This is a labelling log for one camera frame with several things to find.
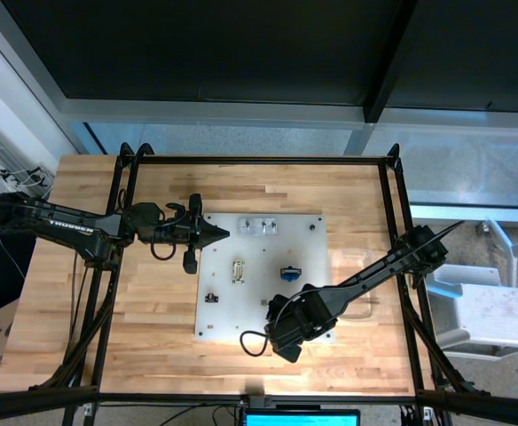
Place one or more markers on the blue laptop screen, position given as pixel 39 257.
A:
pixel 299 419

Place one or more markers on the white plastic step stool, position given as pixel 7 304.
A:
pixel 485 310

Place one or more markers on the small black table camera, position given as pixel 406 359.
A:
pixel 256 397

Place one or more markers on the white plastic board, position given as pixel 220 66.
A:
pixel 232 328

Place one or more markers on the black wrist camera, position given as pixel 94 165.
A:
pixel 291 353

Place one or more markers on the clear plastic tub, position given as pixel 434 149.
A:
pixel 343 266

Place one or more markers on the aluminium bar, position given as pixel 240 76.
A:
pixel 256 233

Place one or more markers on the grey aluminium partition frame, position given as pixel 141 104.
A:
pixel 197 108

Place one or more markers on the beige connector housing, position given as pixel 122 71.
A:
pixel 239 271

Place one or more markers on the blue and black socket block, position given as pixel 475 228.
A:
pixel 290 273

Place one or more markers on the black clamp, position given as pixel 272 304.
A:
pixel 213 297

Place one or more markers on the black vertical column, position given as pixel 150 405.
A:
pixel 387 57

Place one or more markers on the small grey screw post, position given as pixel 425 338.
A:
pixel 248 226
pixel 274 226
pixel 264 227

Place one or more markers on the black metal frame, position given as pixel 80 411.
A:
pixel 241 160

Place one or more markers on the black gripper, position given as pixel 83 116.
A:
pixel 283 328
pixel 193 235

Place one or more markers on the white chair frame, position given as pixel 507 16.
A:
pixel 503 239

